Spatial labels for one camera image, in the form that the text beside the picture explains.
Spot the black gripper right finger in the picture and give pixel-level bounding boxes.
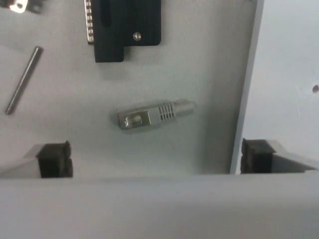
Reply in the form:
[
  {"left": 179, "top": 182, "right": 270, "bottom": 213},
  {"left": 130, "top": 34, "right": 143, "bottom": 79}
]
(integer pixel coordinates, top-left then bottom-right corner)
[{"left": 240, "top": 137, "right": 319, "bottom": 175}]

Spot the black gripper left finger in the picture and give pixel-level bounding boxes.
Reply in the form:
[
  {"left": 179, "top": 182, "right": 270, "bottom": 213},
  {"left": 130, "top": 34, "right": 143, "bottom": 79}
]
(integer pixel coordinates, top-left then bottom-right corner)
[{"left": 0, "top": 140, "right": 74, "bottom": 179}]

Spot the grey Ethernet plug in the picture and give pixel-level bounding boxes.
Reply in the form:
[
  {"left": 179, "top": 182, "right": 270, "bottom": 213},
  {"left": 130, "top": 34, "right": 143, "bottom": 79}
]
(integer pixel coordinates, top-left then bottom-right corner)
[{"left": 117, "top": 98, "right": 197, "bottom": 131}]

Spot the metal round peg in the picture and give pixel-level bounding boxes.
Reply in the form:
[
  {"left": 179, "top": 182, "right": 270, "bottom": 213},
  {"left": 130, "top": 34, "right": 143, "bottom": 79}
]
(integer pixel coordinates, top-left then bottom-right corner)
[{"left": 5, "top": 46, "right": 44, "bottom": 116}]

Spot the white task board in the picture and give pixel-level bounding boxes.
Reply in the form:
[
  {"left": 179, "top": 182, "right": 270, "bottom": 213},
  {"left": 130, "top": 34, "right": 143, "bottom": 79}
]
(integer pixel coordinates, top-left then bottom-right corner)
[{"left": 229, "top": 0, "right": 319, "bottom": 175}]

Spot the black D-SUB plug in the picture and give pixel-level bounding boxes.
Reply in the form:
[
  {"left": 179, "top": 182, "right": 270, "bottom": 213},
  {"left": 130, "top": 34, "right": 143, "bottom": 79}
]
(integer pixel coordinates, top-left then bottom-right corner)
[{"left": 84, "top": 0, "right": 163, "bottom": 63}]

